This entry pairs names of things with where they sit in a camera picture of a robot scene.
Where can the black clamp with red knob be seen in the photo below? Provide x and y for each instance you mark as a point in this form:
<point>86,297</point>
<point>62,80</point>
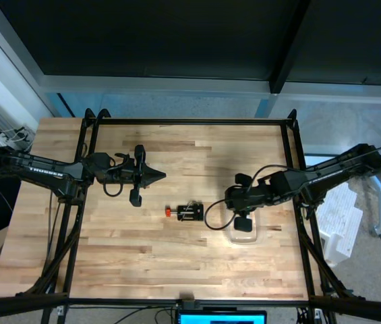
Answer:
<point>193,212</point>

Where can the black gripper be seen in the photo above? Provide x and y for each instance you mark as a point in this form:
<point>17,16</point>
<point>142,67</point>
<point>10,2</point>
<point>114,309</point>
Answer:
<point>138,175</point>
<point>244,199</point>

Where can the black camera box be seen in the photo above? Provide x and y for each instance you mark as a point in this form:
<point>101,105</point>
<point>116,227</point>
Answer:
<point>185,301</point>

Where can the laptop screen with blue edge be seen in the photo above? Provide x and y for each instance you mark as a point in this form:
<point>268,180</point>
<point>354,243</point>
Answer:
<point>222,319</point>

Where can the white foam packaging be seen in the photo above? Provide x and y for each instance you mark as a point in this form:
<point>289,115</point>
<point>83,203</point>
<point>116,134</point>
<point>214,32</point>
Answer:
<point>336,226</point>

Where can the black metal frame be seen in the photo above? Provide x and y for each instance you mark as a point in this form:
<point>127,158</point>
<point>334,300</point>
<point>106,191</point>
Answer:
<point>293,152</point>

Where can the clear plastic tub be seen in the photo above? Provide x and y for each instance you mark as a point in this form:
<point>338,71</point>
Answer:
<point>259,236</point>

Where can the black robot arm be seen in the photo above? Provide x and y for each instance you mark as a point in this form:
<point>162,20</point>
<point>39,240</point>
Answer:
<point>328,175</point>
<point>42,168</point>

